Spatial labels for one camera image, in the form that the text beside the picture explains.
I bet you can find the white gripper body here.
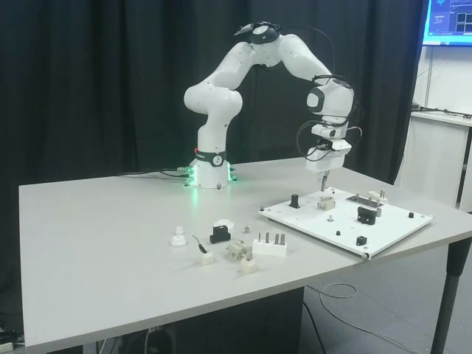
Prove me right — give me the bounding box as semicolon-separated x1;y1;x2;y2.
305;145;347;174

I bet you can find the long white peg holder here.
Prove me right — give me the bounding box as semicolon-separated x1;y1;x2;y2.
252;237;288;258

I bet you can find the white task board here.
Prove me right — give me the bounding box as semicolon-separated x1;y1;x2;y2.
257;187;434;261

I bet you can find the white cabinet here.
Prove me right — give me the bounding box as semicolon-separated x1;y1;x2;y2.
400;106;472;215

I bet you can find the metal waterproof plug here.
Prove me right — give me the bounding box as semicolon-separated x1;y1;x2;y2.
226;238;254;260

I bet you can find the black D-SUB plug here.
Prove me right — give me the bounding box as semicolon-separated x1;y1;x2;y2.
209;227;232;245

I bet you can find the black box under table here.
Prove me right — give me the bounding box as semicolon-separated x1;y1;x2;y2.
158;285;307;354

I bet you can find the black table leg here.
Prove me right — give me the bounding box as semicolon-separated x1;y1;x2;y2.
431;241;462;354

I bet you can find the blue screen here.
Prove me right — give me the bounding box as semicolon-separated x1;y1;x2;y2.
421;0;472;48

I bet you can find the black curtain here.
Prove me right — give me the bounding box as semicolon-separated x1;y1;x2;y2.
0;0;425;329

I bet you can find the black looped wrist cable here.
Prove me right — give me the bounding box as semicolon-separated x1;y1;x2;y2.
296;119;325;160

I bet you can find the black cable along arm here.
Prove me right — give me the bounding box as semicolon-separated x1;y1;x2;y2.
232;22;364;122

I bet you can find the thin grey floor cable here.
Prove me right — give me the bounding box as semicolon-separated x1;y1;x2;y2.
302;282;359;354

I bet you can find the black Ethernet plug with cable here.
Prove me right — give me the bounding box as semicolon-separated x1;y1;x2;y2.
191;235;209;255

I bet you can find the black base cable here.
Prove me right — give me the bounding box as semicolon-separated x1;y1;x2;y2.
121;167;192;180

